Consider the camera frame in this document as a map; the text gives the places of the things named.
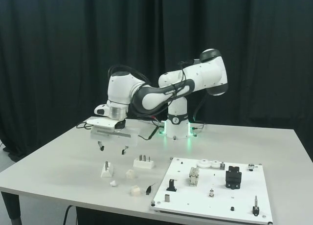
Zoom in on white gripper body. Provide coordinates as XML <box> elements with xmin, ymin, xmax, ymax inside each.
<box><xmin>90</xmin><ymin>126</ymin><xmax>141</xmax><ymax>148</ymax></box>

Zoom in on white three-hole peg holder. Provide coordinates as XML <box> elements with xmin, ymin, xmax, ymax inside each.
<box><xmin>133</xmin><ymin>158</ymin><xmax>157</xmax><ymax>171</ymax></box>

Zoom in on small white peg holder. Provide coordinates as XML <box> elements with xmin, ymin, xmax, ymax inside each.
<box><xmin>100</xmin><ymin>162</ymin><xmax>115</xmax><ymax>179</ymax></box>

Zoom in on black curtains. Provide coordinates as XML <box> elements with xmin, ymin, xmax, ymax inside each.
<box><xmin>0</xmin><ymin>0</ymin><xmax>313</xmax><ymax>162</ymax></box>

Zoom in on white task board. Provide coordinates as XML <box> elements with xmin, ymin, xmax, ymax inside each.
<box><xmin>149</xmin><ymin>157</ymin><xmax>274</xmax><ymax>223</ymax></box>

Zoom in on dark table leg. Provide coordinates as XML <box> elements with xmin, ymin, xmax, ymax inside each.
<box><xmin>0</xmin><ymin>192</ymin><xmax>22</xmax><ymax>225</ymax></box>

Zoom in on black D-SUB plug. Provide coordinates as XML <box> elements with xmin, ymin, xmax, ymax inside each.
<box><xmin>224</xmin><ymin>165</ymin><xmax>243</xmax><ymax>188</ymax></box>

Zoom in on black floor cable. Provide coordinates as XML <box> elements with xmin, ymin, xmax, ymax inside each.
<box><xmin>64</xmin><ymin>204</ymin><xmax>76</xmax><ymax>225</ymax></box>

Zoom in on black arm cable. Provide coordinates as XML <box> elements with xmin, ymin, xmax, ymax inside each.
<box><xmin>108</xmin><ymin>59</ymin><xmax>196</xmax><ymax>119</ymax></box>

